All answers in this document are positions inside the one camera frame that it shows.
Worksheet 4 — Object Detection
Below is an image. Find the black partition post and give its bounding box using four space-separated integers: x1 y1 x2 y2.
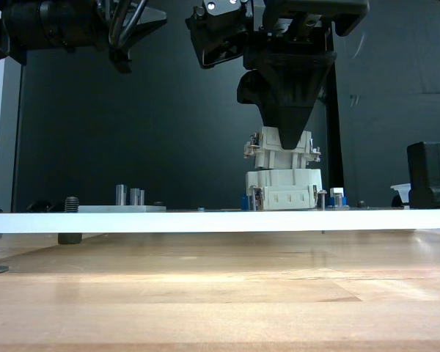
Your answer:
320 69 348 195

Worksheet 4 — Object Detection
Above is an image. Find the black threaded bolt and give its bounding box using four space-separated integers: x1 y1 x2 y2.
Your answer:
57 196 83 246

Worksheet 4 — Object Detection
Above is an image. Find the grey metal plate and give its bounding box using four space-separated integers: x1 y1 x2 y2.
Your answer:
78 205 166 213

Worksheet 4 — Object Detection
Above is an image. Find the clear plastic tub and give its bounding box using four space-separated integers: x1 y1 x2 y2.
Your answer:
390 177 440 209

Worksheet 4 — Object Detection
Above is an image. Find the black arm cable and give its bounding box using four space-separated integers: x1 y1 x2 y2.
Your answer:
107 0 150 48

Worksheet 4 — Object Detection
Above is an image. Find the grey HAN10E connector insert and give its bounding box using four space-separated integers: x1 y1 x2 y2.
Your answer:
243 125 322 172

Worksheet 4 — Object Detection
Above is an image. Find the white task board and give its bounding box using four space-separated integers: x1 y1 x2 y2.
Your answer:
0 208 440 235

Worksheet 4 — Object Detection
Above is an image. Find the small blue white connector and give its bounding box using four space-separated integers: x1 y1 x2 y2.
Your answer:
328 186 350 211

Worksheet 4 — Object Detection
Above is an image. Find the grey connector socket housing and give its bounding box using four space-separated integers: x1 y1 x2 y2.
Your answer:
244 167 328 212

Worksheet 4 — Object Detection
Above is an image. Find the black connector block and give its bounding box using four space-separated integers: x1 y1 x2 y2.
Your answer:
406 141 440 210

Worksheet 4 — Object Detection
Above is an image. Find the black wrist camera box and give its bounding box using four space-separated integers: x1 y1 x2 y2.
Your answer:
185 0 251 70

